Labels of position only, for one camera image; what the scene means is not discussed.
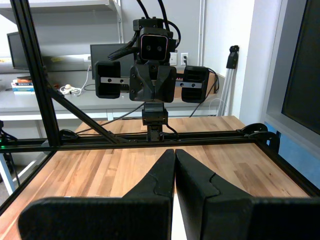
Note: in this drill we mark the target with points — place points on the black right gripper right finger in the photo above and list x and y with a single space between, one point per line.
237 217

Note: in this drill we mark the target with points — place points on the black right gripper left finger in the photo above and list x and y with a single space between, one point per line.
100 217

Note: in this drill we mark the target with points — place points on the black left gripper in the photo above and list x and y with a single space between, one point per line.
107 87

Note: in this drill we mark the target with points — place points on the black computer monitor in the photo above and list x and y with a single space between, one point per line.
102 51
17 52

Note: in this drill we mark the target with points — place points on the brown cardboard box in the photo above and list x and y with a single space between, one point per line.
213 83

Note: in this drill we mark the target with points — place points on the aluminium stand with black head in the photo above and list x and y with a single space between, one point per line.
233 57

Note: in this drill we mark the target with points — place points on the stack of books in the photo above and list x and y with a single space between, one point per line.
23 87

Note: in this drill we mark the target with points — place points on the white wall outlet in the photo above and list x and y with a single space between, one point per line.
173 58
184 58

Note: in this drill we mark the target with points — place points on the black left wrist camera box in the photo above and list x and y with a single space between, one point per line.
153 47

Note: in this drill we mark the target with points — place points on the white wall shelf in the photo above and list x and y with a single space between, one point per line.
62 7

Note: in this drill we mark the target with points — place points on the black aluminium table frame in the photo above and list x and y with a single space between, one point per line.
32 62

